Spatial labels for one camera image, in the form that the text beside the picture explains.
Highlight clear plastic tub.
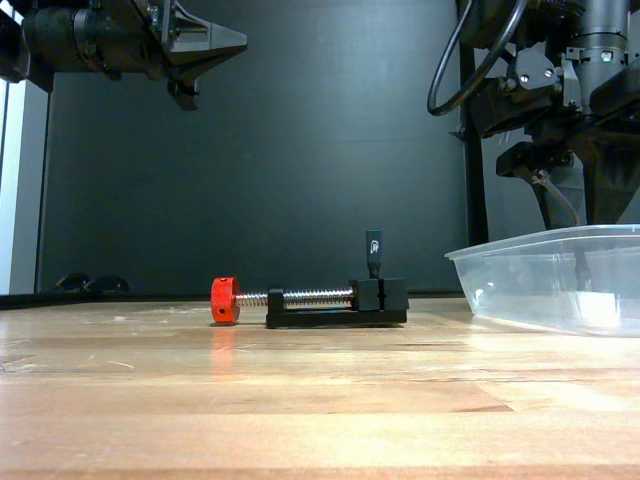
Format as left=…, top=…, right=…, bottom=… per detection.
left=444, top=223, right=640, bottom=339

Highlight black vise with red knob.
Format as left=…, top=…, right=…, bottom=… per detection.
left=209, top=275, right=409, bottom=330

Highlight black aluminium frame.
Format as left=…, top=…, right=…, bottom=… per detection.
left=0, top=47, right=490, bottom=311

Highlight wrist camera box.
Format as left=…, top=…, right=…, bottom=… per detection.
left=470, top=88, right=555, bottom=140

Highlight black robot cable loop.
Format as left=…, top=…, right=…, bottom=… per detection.
left=427, top=0, right=529, bottom=119

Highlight black frame corner bracket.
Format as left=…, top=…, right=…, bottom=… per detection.
left=54, top=272, right=92, bottom=294
left=85, top=274, right=131, bottom=294

